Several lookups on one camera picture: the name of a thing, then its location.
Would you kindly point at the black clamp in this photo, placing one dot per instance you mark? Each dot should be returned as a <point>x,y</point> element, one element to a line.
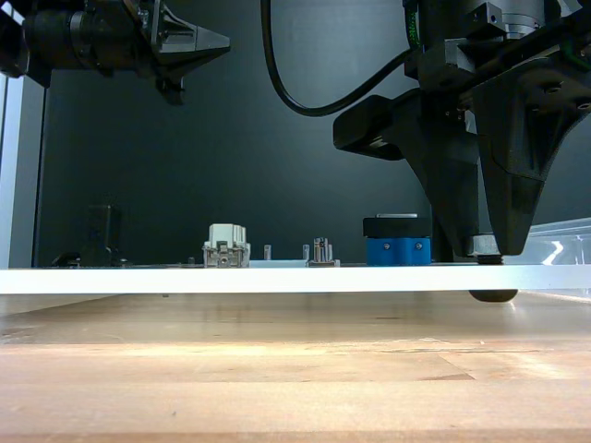
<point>99,231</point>

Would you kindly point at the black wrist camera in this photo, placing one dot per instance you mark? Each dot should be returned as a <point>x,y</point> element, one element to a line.
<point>365,129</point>

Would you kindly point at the white board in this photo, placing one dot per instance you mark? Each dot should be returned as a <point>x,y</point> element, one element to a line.
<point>231,281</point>

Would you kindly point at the small silver connector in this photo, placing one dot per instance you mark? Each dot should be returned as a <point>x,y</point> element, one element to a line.
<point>319,251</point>

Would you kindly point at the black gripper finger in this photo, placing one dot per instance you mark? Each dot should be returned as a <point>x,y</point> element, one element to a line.
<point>517,138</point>
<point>443,175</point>
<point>177,63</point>
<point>184,39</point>

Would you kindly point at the beige connector housing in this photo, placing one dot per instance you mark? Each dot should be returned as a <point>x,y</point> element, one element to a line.
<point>226,240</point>

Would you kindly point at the clear plastic tub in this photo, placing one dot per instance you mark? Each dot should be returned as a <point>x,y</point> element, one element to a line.
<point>568,249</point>

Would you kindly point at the black rubber foot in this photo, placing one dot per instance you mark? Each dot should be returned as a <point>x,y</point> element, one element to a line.
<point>494,296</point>

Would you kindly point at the silver hex nut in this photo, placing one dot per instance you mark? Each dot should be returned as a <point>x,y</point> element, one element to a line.
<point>485,244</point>

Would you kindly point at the clear bar with pins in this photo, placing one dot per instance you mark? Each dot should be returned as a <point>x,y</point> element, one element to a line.
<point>277,264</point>

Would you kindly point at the black connector with silver shell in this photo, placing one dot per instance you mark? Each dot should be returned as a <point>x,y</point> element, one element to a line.
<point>397,227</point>

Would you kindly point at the blue mount block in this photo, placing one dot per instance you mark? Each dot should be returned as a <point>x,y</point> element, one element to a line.
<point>397,254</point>

